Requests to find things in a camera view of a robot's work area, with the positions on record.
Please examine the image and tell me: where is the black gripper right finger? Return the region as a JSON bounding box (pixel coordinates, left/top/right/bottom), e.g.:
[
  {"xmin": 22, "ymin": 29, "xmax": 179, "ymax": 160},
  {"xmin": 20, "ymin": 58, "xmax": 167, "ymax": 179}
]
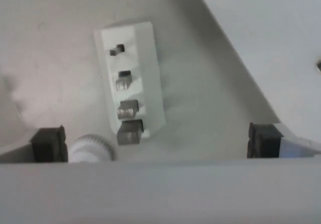
[{"xmin": 246, "ymin": 122, "xmax": 315, "ymax": 159}]

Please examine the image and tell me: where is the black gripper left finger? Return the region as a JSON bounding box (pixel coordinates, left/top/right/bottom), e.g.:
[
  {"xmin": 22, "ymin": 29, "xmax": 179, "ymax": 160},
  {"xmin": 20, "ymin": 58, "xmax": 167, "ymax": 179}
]
[{"xmin": 0, "ymin": 125, "xmax": 69, "ymax": 163}]

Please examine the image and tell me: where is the large metal square peg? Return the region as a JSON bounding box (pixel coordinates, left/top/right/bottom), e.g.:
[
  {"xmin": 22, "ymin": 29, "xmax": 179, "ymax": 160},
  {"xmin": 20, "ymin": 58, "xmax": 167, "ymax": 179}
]
[{"xmin": 116, "ymin": 119, "xmax": 144, "ymax": 146}]

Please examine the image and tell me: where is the medium metal square peg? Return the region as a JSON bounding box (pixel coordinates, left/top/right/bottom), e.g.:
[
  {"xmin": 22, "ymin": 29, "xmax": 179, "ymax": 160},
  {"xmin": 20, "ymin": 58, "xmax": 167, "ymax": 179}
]
[{"xmin": 116, "ymin": 100, "xmax": 139, "ymax": 121}]

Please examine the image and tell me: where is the small metal square peg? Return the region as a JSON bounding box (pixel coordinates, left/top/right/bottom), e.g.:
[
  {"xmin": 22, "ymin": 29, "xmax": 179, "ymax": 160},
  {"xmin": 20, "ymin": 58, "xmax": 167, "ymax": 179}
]
[{"xmin": 115, "ymin": 69, "xmax": 132, "ymax": 91}]

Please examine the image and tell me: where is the white square peg holder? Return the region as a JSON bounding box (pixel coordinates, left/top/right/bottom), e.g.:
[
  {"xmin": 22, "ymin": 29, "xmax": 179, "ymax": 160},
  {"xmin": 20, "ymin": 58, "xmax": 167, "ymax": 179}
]
[{"xmin": 93, "ymin": 20, "xmax": 168, "ymax": 137}]

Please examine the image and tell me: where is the tiny metal square peg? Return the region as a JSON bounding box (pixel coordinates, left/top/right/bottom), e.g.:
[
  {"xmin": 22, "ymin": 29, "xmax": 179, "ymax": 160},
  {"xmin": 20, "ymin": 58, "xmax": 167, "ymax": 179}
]
[{"xmin": 109, "ymin": 44, "xmax": 125, "ymax": 57}]

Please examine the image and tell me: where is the white small gear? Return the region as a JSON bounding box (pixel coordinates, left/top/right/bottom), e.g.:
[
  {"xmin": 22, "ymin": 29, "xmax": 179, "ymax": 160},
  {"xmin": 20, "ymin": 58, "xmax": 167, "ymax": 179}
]
[{"xmin": 68, "ymin": 133, "xmax": 118, "ymax": 163}]

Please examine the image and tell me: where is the white task board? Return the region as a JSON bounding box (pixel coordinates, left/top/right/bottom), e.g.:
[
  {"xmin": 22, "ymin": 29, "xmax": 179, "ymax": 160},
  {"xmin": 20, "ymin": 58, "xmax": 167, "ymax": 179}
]
[{"xmin": 180, "ymin": 0, "xmax": 321, "ymax": 150}]

